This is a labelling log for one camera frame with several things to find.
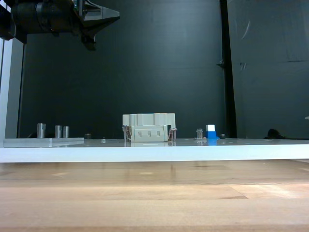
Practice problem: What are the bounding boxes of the black upright strip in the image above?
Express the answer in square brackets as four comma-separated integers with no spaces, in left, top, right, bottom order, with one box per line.
[218,0,238,139]

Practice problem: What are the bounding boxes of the blue and white connector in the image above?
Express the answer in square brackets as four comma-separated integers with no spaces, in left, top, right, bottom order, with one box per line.
[205,124,221,141]

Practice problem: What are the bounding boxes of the white upright panel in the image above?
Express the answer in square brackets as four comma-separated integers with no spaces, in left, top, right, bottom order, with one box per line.
[0,38,25,141]

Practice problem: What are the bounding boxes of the beige connector base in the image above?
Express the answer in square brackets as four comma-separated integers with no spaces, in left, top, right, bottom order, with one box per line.
[122,112,178,144]

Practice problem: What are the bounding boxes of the black frame corner bracket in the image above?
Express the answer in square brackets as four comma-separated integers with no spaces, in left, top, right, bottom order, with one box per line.
[266,128,287,140]

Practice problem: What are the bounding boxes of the notched silver metal post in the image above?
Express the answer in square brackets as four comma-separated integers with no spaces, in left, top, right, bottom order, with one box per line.
[37,123,47,139]

